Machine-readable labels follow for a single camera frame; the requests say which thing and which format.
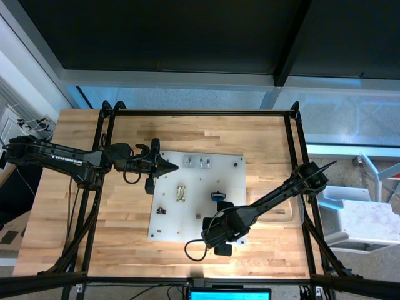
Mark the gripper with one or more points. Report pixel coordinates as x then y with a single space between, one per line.
153 165
225 207

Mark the grey connector fixture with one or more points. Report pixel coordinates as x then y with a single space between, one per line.
189 162

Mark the grey white connector housing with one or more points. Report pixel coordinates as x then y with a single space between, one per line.
182 193

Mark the small black connector block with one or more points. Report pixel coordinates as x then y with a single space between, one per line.
161 211

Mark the white board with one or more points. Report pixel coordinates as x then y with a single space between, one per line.
187 231

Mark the clear plastic tub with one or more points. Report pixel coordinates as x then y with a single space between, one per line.
290 212

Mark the screen with blue edge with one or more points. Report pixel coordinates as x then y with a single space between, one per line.
228 295

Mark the pin connector on blue mount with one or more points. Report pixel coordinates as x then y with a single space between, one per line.
217 197

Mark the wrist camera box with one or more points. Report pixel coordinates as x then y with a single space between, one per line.
207 223

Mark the black aluminium frame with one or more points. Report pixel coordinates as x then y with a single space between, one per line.
200 113

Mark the black table level camera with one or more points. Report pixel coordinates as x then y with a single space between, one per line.
198 282

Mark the white metal chair frame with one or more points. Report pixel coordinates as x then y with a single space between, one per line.
375 168

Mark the black vertical post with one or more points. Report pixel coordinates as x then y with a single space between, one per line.
292 43

